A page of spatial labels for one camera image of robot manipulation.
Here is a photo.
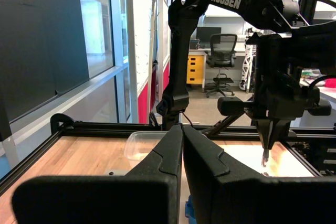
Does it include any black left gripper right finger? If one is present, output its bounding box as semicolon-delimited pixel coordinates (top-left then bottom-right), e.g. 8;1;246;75
183;125;336;224

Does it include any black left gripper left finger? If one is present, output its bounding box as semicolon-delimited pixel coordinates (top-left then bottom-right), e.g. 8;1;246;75
12;125;184;224

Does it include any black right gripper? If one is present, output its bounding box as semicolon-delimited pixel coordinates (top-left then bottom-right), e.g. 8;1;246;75
217;77;332;148

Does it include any white task board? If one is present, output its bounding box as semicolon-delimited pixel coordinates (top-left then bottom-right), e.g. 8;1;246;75
104;142;316;177

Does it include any clear plastic tub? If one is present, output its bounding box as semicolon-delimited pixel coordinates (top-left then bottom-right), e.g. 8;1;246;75
124;131;169;162

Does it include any white lattice robot figure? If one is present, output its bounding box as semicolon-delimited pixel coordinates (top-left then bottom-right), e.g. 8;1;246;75
239;27;259;91

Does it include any black mesh office chair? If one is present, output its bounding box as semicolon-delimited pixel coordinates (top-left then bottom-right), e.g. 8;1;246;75
205;34;238;98

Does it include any yellow drawer cabinet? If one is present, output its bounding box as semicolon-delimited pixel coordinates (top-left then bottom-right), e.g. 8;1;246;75
186;53;206;85

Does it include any white and red partition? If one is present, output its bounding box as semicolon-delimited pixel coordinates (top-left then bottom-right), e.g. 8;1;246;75
156;0;171;92
131;0;158;124

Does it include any black computer monitor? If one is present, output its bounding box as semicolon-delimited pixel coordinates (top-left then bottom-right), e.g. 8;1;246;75
196;26;222;49

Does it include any grey window mullion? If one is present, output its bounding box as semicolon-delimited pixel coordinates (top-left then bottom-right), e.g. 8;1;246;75
108;0;139;124

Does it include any blue and black socket mount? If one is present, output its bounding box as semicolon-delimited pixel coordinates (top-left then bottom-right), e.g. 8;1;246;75
184;194;197;224

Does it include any black metal frame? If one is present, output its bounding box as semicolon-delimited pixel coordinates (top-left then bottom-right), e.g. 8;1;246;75
0;0;336;196

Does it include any grey metal wall rail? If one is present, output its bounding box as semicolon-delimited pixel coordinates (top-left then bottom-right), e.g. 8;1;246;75
7;62;127;141

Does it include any white wall shelf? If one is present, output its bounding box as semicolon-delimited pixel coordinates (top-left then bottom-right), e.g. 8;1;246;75
204;15;245;25

